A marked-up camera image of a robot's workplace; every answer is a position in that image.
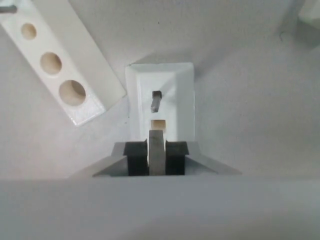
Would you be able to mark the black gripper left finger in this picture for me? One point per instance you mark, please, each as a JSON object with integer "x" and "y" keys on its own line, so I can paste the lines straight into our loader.
{"x": 136, "y": 162}

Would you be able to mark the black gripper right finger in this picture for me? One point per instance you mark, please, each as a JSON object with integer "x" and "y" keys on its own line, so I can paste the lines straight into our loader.
{"x": 175, "y": 162}

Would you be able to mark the white square peg holder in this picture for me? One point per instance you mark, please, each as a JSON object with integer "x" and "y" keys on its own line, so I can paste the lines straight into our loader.
{"x": 185, "y": 100}

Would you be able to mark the small white plug holder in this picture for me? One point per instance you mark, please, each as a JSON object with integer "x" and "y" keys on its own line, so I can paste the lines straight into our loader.
{"x": 311, "y": 22}

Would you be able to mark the white round peg holder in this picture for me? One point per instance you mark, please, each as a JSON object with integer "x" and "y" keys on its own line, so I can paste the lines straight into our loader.
{"x": 82, "y": 50}

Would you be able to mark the thin metal square peg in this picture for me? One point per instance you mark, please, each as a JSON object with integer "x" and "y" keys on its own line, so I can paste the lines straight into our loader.
{"x": 155, "y": 101}

